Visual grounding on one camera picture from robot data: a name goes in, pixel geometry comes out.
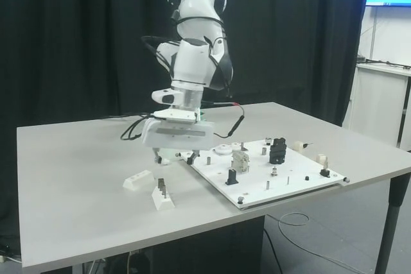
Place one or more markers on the large metal square peg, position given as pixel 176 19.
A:
pixel 160 183

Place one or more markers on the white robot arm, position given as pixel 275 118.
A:
pixel 196 20

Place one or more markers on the white cabinet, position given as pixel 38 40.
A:
pixel 379 104

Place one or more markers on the white plug holder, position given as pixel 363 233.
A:
pixel 299 146

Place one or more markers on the white medium gear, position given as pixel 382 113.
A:
pixel 223 149

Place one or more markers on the metal BNC plug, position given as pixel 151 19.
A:
pixel 274 171

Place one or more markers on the stubby metal round peg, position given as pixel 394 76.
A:
pixel 208 160

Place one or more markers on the black D-SUB plug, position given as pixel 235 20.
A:
pixel 277 153

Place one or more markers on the black curtain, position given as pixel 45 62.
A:
pixel 80 36

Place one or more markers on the medium metal square peg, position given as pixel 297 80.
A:
pixel 162 188

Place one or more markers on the grey metal connector block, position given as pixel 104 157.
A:
pixel 241 163

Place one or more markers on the dark table leg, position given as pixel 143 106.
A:
pixel 390 222

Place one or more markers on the white holder block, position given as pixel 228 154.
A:
pixel 321 158

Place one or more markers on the white square peg holder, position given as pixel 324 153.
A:
pixel 163 204

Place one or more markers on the empty white peg holder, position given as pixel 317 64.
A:
pixel 138 179

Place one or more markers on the small black upright plug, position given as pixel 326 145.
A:
pixel 232 177

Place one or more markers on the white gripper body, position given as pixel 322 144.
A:
pixel 178 137

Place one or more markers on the white task board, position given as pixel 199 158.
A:
pixel 257 190

